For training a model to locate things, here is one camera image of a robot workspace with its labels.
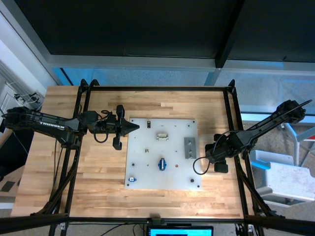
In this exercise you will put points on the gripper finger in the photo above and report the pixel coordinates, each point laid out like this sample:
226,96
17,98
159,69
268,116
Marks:
129,130
129,124

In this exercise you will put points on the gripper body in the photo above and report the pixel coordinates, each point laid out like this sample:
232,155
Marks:
119,142
221,166

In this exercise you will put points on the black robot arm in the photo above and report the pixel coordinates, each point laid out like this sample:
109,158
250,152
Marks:
265,125
49,123

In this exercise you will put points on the white taskboard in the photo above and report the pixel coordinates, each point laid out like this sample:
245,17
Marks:
142,137

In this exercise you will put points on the small black socket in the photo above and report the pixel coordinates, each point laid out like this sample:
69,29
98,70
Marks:
148,124

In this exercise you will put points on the grey rectangular connector housing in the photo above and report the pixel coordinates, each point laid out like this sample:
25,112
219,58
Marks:
162,137

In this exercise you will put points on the grey metal peg plate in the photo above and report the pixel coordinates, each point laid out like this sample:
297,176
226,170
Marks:
190,145

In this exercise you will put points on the grey step stool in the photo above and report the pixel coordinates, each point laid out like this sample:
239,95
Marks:
283,179

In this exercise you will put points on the laptop screen with blue edge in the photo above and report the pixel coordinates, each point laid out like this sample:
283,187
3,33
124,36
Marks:
179,232

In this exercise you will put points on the cardboard box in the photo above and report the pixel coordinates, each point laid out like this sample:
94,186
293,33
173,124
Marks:
14,177

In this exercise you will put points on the black vertical pillar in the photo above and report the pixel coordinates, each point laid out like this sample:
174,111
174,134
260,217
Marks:
229,32

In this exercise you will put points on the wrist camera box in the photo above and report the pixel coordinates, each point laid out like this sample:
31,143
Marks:
210,152
110,121

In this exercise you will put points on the small blue block mount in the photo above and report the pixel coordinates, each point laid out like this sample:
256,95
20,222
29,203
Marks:
129,179

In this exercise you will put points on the blue round connector mount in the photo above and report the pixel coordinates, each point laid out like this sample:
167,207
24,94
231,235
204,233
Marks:
158,163

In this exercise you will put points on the black aluminium frame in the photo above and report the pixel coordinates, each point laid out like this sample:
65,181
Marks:
110,218

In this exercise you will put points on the white metal chair frame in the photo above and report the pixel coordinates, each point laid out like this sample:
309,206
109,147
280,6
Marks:
296,152

